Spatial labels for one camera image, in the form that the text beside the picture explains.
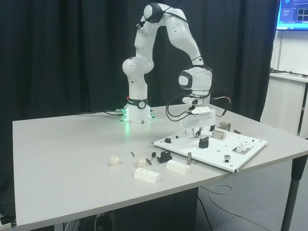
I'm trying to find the black curtain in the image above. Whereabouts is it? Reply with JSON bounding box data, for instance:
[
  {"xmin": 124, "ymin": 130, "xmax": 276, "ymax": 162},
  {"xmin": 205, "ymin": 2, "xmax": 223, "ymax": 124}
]
[{"xmin": 0, "ymin": 0, "xmax": 278, "ymax": 217}]

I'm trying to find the black block plug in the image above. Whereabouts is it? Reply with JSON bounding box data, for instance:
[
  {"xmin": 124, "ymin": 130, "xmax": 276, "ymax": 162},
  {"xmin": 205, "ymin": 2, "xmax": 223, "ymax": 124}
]
[{"xmin": 198, "ymin": 136, "xmax": 209, "ymax": 149}]

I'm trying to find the grey floor cable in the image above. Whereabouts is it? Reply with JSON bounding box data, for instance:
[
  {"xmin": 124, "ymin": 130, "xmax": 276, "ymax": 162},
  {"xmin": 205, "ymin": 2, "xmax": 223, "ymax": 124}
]
[{"xmin": 208, "ymin": 184, "xmax": 244, "ymax": 231}]

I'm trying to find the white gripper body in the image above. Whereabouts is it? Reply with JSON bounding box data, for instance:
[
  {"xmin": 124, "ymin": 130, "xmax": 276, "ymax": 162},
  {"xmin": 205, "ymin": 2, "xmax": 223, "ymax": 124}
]
[{"xmin": 180, "ymin": 113, "xmax": 217, "ymax": 129}]

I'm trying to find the black looped cable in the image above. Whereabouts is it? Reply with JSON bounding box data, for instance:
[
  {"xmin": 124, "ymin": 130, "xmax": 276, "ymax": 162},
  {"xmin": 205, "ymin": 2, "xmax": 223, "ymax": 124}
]
[
  {"xmin": 168, "ymin": 96, "xmax": 212, "ymax": 120},
  {"xmin": 165, "ymin": 95, "xmax": 213, "ymax": 122}
]

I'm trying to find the long white holder with holes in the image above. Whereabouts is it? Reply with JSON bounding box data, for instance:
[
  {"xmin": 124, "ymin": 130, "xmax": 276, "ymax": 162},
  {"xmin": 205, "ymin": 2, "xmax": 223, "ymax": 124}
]
[
  {"xmin": 133, "ymin": 167, "xmax": 161, "ymax": 184},
  {"xmin": 166, "ymin": 159, "xmax": 193, "ymax": 175}
]

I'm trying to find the black table leg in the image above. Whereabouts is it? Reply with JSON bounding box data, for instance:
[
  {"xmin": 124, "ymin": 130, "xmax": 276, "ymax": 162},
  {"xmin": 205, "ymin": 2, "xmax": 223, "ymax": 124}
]
[{"xmin": 281, "ymin": 156, "xmax": 303, "ymax": 231}]

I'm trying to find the white task board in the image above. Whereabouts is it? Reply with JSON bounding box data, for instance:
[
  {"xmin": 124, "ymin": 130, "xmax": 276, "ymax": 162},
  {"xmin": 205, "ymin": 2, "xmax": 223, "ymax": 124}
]
[{"xmin": 151, "ymin": 121, "xmax": 269, "ymax": 174}]

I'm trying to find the black base cable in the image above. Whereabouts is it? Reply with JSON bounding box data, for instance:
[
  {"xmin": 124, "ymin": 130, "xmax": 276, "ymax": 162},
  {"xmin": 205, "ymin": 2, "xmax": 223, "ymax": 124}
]
[{"xmin": 79, "ymin": 108, "xmax": 126, "ymax": 116}]

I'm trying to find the black D-SUB plug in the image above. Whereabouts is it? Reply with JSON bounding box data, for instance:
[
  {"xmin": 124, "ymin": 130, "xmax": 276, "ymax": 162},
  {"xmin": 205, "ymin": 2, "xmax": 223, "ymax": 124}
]
[{"xmin": 156, "ymin": 151, "xmax": 173, "ymax": 164}]

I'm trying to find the blue screen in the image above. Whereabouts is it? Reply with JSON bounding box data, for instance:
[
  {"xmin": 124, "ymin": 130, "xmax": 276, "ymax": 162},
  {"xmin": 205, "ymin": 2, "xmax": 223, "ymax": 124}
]
[{"xmin": 276, "ymin": 0, "xmax": 308, "ymax": 31}]

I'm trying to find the white cabinet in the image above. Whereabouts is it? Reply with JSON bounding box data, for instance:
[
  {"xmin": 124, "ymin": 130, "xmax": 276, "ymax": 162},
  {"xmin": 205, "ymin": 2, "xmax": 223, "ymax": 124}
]
[{"xmin": 261, "ymin": 71, "xmax": 308, "ymax": 140}]

